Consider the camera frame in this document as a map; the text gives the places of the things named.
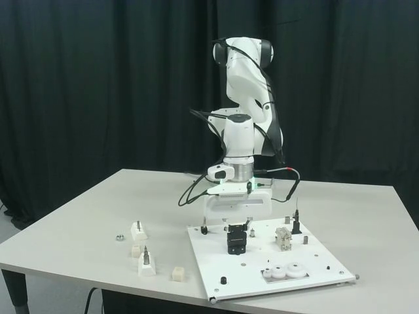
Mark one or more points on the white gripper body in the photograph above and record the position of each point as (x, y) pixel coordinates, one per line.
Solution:
(235, 207)

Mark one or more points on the black D-SUB plug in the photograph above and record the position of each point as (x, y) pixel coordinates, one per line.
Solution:
(237, 233)

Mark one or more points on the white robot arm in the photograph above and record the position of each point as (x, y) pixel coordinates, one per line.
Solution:
(242, 75)

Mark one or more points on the white flat mounting plate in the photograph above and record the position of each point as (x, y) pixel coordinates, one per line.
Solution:
(229, 189)

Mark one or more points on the white task board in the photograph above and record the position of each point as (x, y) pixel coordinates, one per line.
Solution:
(262, 258)

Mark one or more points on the white small gear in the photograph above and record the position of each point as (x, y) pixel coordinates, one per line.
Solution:
(267, 273)

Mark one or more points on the white medium gear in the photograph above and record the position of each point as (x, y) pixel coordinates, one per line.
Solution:
(278, 272)

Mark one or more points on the white large gear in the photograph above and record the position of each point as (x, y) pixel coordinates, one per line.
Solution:
(296, 271)

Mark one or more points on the white square empty holder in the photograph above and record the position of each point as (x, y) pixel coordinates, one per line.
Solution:
(135, 252)
(178, 274)

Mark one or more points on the metal square peg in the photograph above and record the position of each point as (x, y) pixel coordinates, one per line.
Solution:
(139, 225)

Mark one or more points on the white square peg holder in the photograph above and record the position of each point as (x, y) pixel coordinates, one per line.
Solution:
(139, 235)

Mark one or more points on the large metal round peg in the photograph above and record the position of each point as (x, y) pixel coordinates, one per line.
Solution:
(146, 259)

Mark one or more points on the white round peg holder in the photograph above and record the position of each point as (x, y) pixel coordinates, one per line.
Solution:
(146, 269)

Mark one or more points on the metal nut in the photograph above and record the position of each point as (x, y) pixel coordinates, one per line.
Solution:
(120, 237)

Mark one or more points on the black curtain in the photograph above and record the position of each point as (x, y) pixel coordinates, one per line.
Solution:
(98, 81)

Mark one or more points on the black table leg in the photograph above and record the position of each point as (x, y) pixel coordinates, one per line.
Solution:
(14, 291)

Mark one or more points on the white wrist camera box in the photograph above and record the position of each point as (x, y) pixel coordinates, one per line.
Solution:
(220, 172)

